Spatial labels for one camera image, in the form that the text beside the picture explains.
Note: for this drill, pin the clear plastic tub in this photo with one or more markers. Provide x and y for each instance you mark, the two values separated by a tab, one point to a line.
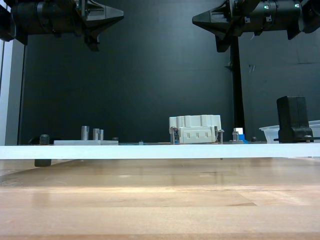
268	135

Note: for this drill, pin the beige multi-pin connector housing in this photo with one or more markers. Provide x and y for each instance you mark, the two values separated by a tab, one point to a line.
195	130

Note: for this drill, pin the thin silver metal bar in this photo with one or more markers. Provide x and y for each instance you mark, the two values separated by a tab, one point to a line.
102	135

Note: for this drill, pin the white task board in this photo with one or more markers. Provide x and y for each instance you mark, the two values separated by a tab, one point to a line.
160	151

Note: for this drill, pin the medium silver metal bar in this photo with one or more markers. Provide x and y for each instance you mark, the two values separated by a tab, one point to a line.
96	135

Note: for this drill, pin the black board foot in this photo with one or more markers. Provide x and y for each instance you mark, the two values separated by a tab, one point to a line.
43	163

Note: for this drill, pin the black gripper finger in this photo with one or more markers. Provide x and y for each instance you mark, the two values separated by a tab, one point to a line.
212	16
112	13
108	23
216	28

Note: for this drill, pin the black socket housing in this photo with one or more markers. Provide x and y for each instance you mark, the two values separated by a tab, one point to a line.
292	117

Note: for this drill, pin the grey metal bar holder plate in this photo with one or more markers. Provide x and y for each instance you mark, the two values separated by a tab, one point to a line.
75	142

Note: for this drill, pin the black board screw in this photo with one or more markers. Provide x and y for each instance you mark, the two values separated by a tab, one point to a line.
45	139
254	139

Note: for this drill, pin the thick silver metal bar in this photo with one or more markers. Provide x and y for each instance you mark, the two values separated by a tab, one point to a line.
85	133

